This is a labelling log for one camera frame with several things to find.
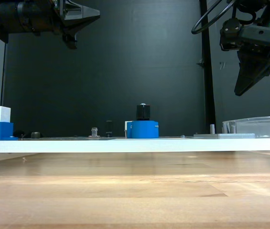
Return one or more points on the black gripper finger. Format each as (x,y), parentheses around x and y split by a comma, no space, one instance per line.
(247,71)
(89,15)
(267,64)

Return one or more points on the black room pillar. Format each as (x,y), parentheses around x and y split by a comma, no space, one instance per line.
(207,83)

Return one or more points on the black plug with silver top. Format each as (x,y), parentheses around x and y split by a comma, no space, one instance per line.
(143,112)

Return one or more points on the blue round clamp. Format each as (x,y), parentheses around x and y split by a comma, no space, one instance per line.
(144,130)

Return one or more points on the black knurled screw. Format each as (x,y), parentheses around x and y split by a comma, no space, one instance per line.
(35,135)

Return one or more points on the beige connector housing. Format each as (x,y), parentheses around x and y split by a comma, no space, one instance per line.
(127,128)

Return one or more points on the white task board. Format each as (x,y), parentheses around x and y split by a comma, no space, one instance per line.
(125,145)

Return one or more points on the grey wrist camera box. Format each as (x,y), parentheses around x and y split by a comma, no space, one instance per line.
(261,38)

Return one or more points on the small clear screw post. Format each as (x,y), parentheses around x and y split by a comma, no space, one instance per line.
(95,132)

